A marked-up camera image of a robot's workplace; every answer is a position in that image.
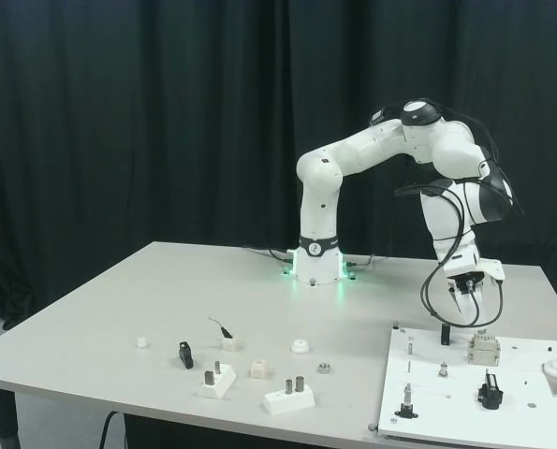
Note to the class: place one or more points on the white medium gear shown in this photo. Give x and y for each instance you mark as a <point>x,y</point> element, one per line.
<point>300,347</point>

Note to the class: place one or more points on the black D-SUB plug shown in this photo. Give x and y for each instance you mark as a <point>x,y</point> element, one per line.
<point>185,357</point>

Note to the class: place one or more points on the black USB plug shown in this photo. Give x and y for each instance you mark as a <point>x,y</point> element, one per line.
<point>445,336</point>

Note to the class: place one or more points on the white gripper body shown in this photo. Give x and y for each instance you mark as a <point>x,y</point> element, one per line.
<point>472,308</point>

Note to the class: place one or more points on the white square peg holder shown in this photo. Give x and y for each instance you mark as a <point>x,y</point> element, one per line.
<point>222,388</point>

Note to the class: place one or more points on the small metal BNC plug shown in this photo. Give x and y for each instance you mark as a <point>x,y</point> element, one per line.
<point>443,369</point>

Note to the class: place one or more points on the white round peg holder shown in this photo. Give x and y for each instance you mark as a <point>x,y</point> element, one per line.
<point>287,403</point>

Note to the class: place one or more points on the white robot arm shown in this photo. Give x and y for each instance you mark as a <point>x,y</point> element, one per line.
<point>315,196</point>

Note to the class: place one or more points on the black Ethernet plug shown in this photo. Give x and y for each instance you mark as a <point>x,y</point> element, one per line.
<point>225,333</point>

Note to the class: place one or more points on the thick dark square peg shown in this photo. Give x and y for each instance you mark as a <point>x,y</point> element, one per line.
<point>209,378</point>

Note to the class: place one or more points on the metal hex bolt nut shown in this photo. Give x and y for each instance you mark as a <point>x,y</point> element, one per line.
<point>324,368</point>

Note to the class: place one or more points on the thick metal round peg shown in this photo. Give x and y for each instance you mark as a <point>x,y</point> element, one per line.
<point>299,384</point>

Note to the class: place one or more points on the black curtain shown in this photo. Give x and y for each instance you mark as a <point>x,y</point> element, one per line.
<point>119,117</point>

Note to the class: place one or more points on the metal waterproof plug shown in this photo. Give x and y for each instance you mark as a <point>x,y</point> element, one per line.
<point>407,397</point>

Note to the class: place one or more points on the white small gear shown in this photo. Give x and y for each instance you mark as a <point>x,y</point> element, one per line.
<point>142,343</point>

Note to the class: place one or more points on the white task board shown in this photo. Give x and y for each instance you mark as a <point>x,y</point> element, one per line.
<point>446,407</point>

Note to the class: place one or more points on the thin metal round peg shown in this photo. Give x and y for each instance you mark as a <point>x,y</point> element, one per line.
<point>288,387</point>

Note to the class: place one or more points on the beige cube plug holder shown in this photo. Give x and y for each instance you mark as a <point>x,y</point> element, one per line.
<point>258,369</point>

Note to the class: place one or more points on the flat white mount plate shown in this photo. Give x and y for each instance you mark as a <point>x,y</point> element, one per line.
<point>493,270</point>

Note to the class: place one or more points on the grey multi-pin connector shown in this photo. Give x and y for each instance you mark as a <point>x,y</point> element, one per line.
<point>480,350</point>

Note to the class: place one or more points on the thin metal square peg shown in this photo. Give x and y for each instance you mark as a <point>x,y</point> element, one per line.
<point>217,367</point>

